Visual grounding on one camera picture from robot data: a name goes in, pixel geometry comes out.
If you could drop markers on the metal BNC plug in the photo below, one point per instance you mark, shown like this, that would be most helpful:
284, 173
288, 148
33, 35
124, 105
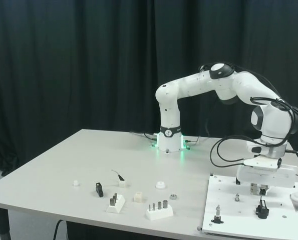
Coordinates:
236, 197

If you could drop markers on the metal waterproof plug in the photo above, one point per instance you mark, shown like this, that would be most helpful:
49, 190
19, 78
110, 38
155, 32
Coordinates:
218, 211

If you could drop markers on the metal nut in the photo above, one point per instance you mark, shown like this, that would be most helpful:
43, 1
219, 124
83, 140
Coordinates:
173, 196

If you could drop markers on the large metal round peg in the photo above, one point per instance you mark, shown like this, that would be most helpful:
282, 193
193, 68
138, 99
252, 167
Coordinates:
165, 204

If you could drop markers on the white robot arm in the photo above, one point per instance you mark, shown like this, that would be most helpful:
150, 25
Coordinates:
168, 112

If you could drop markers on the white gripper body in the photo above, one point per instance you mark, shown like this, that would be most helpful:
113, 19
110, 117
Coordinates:
264, 177

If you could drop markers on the black D-SUB plug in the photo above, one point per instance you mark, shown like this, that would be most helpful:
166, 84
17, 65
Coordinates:
99, 191

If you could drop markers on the large metal square peg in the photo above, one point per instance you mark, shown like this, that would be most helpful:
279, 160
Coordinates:
111, 202

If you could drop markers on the white small gear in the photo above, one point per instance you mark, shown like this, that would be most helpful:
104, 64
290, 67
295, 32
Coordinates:
76, 183

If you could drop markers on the small white plug holder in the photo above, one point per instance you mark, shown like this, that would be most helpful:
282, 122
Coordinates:
122, 184

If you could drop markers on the white task board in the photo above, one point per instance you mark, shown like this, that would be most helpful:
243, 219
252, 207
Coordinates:
226, 217

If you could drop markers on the cream cube holder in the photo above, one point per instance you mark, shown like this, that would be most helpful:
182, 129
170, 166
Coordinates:
138, 197

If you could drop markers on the white medium gear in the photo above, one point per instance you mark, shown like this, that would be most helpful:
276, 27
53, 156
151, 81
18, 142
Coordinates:
160, 185

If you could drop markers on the medium metal square peg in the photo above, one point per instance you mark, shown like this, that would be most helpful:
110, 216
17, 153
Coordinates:
114, 200

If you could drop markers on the black curtain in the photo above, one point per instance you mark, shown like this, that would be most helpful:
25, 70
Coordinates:
63, 50

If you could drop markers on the white peg holder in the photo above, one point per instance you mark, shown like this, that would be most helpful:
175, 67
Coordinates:
159, 215
115, 208

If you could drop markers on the medium metal round peg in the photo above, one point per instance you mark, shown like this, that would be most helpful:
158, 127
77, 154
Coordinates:
160, 205

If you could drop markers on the thin metal square peg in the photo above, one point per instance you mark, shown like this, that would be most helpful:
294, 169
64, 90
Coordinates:
260, 199

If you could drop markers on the small metal square peg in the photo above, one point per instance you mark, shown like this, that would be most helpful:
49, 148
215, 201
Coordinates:
115, 195

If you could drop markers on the small metal round peg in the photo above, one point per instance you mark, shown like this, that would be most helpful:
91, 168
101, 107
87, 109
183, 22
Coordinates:
154, 207

